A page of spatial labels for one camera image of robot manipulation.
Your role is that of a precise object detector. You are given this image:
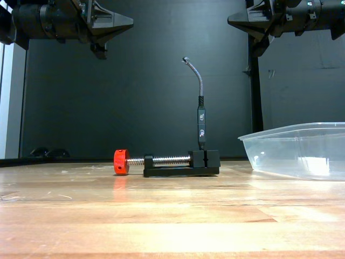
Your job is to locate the USB-C plug with braided cable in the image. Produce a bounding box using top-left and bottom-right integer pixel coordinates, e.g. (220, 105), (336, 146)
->
(181, 56), (208, 125)

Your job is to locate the black USB-C socket connector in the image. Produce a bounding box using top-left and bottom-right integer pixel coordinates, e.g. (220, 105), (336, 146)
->
(196, 123), (209, 151)

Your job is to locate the clear plastic tub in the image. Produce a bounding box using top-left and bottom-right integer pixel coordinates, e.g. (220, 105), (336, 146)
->
(237, 121), (345, 181)

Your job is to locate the black vise with orange knob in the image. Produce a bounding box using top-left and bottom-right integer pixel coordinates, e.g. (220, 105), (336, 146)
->
(113, 148), (220, 178)

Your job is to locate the small white holder block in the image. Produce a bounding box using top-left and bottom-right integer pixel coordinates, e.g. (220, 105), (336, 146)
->
(299, 156), (330, 176)

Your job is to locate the black metal frame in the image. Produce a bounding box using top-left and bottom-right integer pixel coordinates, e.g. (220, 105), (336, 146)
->
(0, 35), (265, 168)

